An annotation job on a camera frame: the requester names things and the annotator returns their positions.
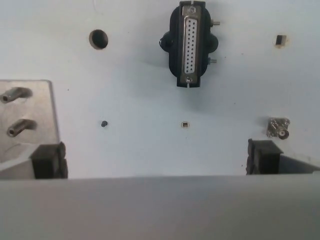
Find white task board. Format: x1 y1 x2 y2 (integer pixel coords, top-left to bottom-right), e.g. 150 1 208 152
0 0 320 180

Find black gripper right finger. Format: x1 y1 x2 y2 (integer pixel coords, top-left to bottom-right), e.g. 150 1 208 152
246 138 320 176

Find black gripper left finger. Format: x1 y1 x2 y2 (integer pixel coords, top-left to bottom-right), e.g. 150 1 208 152
0 141 69 180

